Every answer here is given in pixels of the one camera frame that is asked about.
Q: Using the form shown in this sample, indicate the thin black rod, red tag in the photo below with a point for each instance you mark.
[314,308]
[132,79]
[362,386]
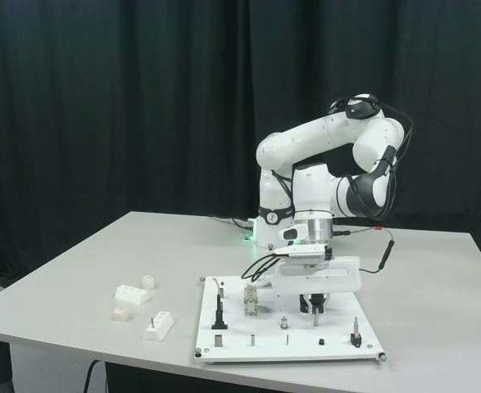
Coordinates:
[387,254]

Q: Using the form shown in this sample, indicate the black curtain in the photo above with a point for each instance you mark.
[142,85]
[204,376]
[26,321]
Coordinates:
[101,102]

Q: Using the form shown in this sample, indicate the white sloped peg holder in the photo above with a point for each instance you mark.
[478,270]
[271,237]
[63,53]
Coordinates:
[161,328]

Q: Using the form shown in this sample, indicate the small cream cube holder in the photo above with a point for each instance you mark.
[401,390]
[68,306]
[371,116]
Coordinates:
[121,314]

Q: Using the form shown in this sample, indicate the small white cube holder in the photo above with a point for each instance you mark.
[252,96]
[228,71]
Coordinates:
[148,282]

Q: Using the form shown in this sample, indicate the white holder with holes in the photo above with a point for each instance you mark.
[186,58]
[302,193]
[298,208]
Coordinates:
[131,294]

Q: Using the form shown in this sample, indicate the black control box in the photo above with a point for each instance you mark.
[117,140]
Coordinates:
[162,380]

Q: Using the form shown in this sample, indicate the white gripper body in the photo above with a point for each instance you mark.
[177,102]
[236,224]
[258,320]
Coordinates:
[338,282]

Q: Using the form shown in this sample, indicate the white task board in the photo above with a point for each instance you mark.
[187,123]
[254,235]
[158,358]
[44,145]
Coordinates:
[264,348]

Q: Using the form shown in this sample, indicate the small metal peg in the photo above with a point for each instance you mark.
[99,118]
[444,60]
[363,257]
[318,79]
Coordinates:
[152,323]

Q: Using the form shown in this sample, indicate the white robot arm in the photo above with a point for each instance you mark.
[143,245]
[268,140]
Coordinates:
[305,131]

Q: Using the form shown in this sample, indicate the metal square peg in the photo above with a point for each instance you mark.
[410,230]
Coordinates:
[316,320]

